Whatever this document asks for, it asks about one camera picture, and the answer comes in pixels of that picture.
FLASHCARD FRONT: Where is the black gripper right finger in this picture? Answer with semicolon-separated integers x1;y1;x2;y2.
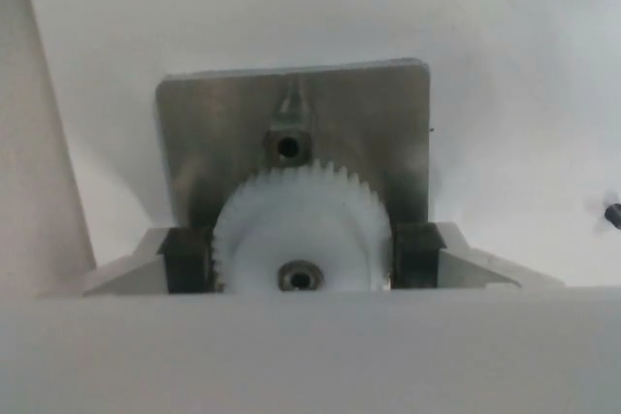
387;221;525;291

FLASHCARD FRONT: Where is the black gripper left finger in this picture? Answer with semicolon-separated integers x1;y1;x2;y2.
82;227;215;296

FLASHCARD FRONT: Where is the white medium gear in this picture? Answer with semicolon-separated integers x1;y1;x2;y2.
212;157;392;294

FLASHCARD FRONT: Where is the white task board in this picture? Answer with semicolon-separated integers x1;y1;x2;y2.
17;0;621;297

